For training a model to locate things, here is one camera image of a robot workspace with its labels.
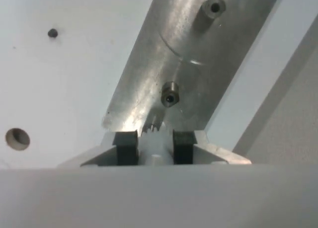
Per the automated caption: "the white small gear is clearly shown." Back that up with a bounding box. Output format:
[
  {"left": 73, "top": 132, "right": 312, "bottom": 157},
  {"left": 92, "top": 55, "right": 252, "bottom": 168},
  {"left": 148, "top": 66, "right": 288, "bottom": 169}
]
[{"left": 138, "top": 122, "right": 174, "bottom": 166}]

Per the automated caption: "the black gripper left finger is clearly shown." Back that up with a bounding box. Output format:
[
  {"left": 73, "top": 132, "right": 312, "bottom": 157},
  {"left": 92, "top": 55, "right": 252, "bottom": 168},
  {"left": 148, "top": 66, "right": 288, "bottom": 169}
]
[{"left": 80, "top": 130, "right": 139, "bottom": 167}]

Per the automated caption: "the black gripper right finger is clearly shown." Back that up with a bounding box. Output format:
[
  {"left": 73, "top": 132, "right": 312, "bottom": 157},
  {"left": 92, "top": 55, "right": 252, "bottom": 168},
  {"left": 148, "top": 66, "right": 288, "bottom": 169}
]
[{"left": 171, "top": 130, "right": 252, "bottom": 165}]

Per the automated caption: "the white task board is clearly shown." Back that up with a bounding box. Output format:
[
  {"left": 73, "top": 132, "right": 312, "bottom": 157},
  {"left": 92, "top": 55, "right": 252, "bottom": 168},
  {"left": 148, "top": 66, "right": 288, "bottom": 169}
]
[{"left": 0, "top": 0, "right": 318, "bottom": 169}]

